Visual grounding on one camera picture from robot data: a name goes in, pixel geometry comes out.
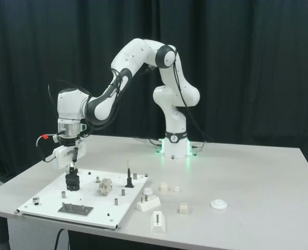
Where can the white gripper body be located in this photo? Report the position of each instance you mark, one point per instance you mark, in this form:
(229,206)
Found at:
(62,156)

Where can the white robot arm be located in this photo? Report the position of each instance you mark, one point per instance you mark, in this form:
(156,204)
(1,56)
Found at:
(174,114)

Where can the thin black rod red tag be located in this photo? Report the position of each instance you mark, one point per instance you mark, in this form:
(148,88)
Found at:
(76,153)

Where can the metal BNC plug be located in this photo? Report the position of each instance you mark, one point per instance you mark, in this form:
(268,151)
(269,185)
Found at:
(97,180)

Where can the beige connector block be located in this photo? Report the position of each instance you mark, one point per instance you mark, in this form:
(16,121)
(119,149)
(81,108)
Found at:
(105,187)

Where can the white task board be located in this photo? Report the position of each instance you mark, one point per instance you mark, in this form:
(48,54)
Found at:
(104,208)

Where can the thin metal round peg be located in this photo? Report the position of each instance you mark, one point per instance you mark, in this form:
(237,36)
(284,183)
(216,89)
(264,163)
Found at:
(141,201)

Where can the thick metal round peg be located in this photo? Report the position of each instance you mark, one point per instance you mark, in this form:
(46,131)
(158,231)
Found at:
(146,199)

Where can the white round peg holder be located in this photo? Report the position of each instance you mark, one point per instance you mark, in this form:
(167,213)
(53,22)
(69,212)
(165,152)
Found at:
(149,204)

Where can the cream plastic block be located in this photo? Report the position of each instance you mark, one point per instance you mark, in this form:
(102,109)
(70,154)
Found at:
(164,187)
(183,209)

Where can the metal square peg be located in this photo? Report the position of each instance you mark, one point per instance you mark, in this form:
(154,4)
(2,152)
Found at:
(157,220)

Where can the white small gear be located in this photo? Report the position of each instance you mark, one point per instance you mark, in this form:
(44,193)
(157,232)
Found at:
(177,188)

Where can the white square peg holder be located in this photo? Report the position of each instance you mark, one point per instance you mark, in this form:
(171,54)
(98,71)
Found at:
(159,227)

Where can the white large gear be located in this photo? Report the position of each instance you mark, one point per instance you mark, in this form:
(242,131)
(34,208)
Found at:
(219,204)

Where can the black curtain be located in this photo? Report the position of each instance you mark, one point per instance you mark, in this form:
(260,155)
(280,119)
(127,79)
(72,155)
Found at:
(247,52)

